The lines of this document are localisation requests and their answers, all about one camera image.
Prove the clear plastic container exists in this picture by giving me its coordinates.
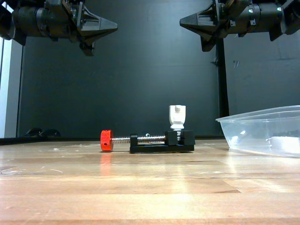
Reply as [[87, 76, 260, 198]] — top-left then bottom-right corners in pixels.
[[215, 105, 300, 159]]

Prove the silver threaded clamp screw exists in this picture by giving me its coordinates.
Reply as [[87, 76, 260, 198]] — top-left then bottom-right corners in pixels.
[[112, 134, 167, 143]]

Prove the white block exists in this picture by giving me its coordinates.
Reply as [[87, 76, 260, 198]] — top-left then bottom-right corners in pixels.
[[269, 137, 300, 150]]

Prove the black aluminium frame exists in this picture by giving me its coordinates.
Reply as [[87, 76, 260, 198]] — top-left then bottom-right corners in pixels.
[[0, 37, 229, 146]]

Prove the black frame corner bracket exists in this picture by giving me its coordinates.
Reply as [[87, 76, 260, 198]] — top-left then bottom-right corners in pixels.
[[25, 127, 43, 137], [42, 128, 61, 137]]

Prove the black clamp vise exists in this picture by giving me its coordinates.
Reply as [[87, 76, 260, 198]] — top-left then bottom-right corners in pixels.
[[129, 130, 195, 154]]

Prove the red clamp knob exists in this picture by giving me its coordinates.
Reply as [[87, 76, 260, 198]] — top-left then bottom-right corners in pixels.
[[100, 129, 114, 152]]

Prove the white power receptacle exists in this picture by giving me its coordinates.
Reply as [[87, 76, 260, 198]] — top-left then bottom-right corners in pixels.
[[168, 105, 187, 141]]

